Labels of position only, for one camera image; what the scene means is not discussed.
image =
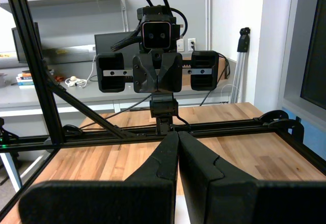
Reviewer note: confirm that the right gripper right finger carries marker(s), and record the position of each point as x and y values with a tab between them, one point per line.
242	203

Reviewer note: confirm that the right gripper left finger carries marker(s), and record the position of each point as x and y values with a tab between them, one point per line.
114	201

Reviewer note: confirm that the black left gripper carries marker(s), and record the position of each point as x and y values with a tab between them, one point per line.
109	81

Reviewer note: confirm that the white taskboard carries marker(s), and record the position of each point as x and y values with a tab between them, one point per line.
184	213

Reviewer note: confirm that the grey desk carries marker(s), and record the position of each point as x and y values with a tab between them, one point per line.
107	98

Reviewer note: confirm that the black monitor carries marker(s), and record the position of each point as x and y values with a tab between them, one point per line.
104	43
16	43

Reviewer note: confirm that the brown cardboard box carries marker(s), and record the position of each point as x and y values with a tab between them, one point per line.
222	67

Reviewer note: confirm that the silver tripod with black head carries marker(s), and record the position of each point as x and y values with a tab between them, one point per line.
243	42

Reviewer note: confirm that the stack of books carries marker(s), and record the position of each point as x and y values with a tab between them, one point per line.
24	80

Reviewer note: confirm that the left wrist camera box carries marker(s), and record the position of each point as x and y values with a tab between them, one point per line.
156	34

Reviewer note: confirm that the white wall outlet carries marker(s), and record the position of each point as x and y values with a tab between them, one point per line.
191	42

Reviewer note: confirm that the black aluminium frame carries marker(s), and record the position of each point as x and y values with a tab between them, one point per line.
32	56

